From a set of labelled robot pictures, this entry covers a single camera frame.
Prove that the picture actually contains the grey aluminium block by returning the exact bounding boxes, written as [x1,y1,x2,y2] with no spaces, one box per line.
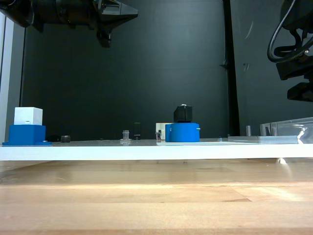
[227,135,298,145]

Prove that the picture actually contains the white taskboard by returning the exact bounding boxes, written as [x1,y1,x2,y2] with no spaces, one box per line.
[0,139,313,162]

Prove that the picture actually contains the black vertical post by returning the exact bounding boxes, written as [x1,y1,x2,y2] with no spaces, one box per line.
[222,0,240,137]

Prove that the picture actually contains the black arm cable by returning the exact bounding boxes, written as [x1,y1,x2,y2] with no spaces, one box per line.
[266,0,310,62]

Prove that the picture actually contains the blue round mount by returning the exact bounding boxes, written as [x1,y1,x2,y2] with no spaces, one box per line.
[165,122,201,143]

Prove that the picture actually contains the blue square mount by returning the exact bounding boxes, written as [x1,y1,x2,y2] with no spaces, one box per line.
[1,124,53,147]

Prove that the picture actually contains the clear plastic tub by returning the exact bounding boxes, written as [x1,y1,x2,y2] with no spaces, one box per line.
[260,117,313,145]

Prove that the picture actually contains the small clear connector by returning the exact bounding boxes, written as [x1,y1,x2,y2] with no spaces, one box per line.
[119,130,133,145]

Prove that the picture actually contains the white cube block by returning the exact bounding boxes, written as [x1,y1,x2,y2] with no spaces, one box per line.
[14,106,44,126]

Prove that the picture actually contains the beige connector housing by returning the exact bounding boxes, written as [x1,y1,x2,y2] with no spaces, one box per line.
[155,122,172,142]

